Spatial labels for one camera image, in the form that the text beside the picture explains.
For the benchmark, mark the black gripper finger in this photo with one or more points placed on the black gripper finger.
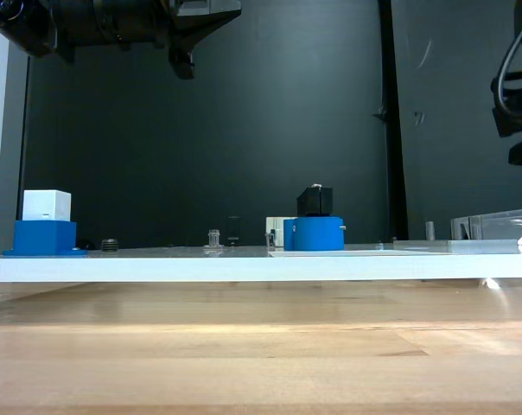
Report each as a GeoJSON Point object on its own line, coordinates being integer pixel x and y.
{"type": "Point", "coordinates": [224, 6]}
{"type": "Point", "coordinates": [209, 26]}

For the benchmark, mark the clear plastic tub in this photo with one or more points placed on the clear plastic tub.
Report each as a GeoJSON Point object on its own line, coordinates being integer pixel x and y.
{"type": "Point", "coordinates": [503, 220]}

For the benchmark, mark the small grey metal peg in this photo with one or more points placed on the small grey metal peg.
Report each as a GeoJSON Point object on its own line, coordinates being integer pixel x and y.
{"type": "Point", "coordinates": [430, 231]}

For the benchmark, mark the small clear plastic clip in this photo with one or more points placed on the small clear plastic clip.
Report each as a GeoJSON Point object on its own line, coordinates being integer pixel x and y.
{"type": "Point", "coordinates": [214, 242]}

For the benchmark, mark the white multi-pin connector housing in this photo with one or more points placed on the white multi-pin connector housing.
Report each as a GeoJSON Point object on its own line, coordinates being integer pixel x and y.
{"type": "Point", "coordinates": [275, 225]}

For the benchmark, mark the black D-sub connector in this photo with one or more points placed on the black D-sub connector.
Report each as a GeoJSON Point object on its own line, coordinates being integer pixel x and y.
{"type": "Point", "coordinates": [315, 201]}

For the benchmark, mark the black threaded stud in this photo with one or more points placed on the black threaded stud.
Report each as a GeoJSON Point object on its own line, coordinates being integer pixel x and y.
{"type": "Point", "coordinates": [110, 245]}

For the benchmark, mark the small metal standoff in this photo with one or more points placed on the small metal standoff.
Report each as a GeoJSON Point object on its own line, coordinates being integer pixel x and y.
{"type": "Point", "coordinates": [269, 241]}

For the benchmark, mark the white cube socket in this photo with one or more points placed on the white cube socket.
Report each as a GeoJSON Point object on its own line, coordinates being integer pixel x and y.
{"type": "Point", "coordinates": [45, 205]}

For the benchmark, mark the white task board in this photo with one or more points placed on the white task board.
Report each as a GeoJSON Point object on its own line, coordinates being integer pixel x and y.
{"type": "Point", "coordinates": [157, 268]}

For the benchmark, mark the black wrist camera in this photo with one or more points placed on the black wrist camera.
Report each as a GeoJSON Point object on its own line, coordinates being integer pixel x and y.
{"type": "Point", "coordinates": [516, 123]}

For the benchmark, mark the black vertical post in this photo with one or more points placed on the black vertical post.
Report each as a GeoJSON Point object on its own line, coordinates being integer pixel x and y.
{"type": "Point", "coordinates": [392, 129]}

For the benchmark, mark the small black bracket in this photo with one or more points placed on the small black bracket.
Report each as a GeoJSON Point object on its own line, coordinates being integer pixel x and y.
{"type": "Point", "coordinates": [233, 227]}

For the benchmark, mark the blue D-sub connector mount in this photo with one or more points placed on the blue D-sub connector mount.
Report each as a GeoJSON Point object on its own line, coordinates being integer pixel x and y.
{"type": "Point", "coordinates": [317, 235]}

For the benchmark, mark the blue flanged socket mount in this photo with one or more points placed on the blue flanged socket mount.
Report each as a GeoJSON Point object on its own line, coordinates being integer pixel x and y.
{"type": "Point", "coordinates": [45, 238]}

